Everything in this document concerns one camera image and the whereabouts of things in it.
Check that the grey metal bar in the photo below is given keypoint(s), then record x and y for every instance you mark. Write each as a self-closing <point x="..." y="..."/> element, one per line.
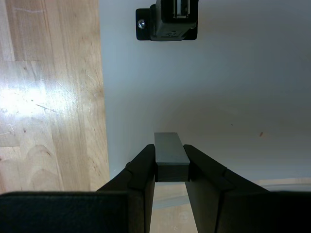
<point x="170" y="150"/>

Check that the white task board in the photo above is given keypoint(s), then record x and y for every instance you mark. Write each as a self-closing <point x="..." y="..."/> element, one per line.
<point x="218" y="85"/>

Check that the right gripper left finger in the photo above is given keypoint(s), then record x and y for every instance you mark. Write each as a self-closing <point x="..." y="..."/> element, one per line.
<point x="85" y="213"/>

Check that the black socket mount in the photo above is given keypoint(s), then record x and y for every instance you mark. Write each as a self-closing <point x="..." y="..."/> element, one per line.
<point x="167" y="26"/>

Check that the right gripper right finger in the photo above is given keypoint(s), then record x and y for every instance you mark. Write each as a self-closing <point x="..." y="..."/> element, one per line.
<point x="243" y="213"/>

